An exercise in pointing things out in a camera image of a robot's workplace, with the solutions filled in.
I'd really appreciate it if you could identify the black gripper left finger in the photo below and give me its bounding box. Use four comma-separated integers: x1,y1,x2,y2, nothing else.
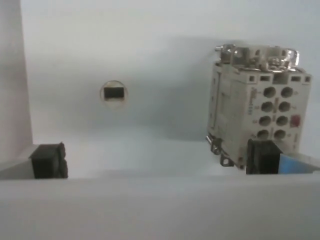
0,141,69,180

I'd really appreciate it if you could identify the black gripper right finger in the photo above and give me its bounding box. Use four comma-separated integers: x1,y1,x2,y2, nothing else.
245,138,320,176

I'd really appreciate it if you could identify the beige multi-pin connector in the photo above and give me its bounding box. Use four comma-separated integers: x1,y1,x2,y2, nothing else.
205,43,313,174

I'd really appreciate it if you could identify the white task board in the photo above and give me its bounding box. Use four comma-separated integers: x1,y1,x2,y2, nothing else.
21,0,320,180

